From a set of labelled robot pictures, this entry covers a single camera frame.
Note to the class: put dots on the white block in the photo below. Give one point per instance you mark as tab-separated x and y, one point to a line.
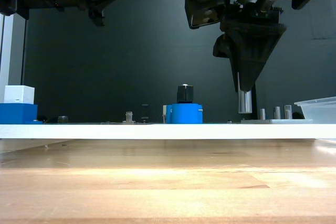
19	94

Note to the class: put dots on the thin metal peg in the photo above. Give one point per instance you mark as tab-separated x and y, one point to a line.
262	113

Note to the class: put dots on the black knob with silver top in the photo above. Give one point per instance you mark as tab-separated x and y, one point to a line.
185	94

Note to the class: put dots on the medium metal peg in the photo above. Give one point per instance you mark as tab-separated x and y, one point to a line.
277	112

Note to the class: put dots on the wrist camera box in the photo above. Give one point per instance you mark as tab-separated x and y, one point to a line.
204	11

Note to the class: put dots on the small black connector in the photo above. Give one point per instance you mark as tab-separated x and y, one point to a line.
145	111

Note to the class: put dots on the blue round holder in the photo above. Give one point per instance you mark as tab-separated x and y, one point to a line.
186	113

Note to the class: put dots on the wide metal peg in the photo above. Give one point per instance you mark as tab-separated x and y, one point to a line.
288	111

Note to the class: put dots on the thick metal cylinder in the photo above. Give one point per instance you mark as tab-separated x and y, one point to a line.
245	103

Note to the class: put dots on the clear plastic tub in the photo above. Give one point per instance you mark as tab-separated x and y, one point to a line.
320	111

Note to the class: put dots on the black round board knob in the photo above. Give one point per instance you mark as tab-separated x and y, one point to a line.
297	116

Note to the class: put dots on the white connector housing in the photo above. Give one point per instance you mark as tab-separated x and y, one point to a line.
164	110

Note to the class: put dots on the blue block base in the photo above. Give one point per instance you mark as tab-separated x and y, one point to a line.
15	113

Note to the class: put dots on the black threaded screw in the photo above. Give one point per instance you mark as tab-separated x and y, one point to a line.
63	119

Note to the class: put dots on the white taskboard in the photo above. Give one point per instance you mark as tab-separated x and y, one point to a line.
157	130

